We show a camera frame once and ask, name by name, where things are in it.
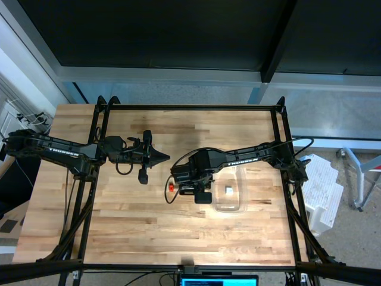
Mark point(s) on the black vise with orange knob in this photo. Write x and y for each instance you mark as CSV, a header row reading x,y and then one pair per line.
x,y
171,187

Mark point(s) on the grey metal stand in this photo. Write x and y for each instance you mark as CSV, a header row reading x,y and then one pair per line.
x,y
360,178

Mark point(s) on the small white block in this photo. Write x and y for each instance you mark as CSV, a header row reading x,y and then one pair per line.
x,y
229,190

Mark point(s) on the white foam block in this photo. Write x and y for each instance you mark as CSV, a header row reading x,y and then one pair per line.
x,y
323,202

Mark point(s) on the clear plastic tub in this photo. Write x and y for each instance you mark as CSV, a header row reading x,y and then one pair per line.
x,y
226,210

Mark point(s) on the brown cardboard box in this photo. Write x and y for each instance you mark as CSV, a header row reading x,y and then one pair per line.
x,y
13,214

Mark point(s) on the black metal frame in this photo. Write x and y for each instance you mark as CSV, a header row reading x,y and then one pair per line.
x,y
190,107

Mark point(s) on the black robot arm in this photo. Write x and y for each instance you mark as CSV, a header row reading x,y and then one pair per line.
x,y
59,150
247,158

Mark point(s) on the laptop screen with blue edge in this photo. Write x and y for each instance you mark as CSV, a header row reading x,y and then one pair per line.
x,y
217,281

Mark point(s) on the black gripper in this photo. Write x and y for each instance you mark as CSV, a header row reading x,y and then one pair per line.
x,y
203,198
137,155

